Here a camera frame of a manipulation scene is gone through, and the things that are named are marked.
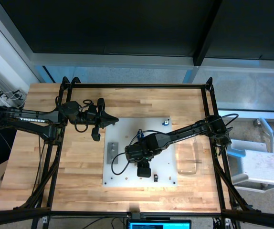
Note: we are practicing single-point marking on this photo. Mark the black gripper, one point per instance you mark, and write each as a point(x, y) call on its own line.
point(143, 172)
point(100, 119)

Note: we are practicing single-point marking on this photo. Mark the white board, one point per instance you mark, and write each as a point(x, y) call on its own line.
point(127, 126)

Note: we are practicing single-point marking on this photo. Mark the clear plastic tub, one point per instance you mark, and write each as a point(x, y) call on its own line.
point(187, 164)

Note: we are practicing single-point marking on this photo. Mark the black plug housing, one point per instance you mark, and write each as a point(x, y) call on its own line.
point(155, 178)

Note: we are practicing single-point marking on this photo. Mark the small black camera box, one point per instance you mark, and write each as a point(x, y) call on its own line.
point(135, 215)

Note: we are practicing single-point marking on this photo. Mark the white step stool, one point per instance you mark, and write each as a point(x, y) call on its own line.
point(263, 164)

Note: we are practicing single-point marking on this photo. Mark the grey metal cart frame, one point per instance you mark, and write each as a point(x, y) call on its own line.
point(267, 126)

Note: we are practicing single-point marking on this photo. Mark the black aluminium frame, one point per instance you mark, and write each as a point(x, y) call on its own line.
point(137, 86)

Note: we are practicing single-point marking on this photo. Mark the laptop screen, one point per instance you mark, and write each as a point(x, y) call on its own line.
point(158, 225)

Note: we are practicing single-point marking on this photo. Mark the aluminium plate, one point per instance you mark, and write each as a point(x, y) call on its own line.
point(113, 157)

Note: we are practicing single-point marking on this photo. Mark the blue holder with white plug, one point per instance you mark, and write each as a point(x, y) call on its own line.
point(163, 123)

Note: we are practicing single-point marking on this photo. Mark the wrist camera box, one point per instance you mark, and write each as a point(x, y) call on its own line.
point(92, 112)

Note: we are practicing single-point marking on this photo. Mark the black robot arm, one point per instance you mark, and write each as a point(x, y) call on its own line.
point(182, 133)
point(32, 120)

